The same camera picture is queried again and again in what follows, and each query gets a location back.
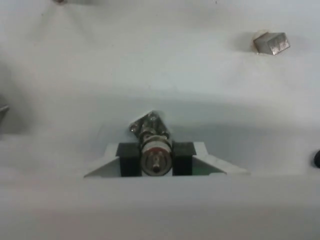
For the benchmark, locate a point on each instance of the metal square peg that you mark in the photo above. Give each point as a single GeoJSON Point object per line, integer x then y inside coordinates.
{"type": "Point", "coordinates": [272, 43]}

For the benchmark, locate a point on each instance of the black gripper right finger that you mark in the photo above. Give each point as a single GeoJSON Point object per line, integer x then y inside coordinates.
{"type": "Point", "coordinates": [183, 160]}

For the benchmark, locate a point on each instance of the metal BNC plug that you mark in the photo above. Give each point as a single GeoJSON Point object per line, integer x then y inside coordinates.
{"type": "Point", "coordinates": [156, 161]}

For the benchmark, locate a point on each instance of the white task board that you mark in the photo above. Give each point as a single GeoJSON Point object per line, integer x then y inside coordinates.
{"type": "Point", "coordinates": [160, 75]}

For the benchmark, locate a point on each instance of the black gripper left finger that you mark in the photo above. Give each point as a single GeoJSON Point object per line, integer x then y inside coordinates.
{"type": "Point", "coordinates": [127, 160]}

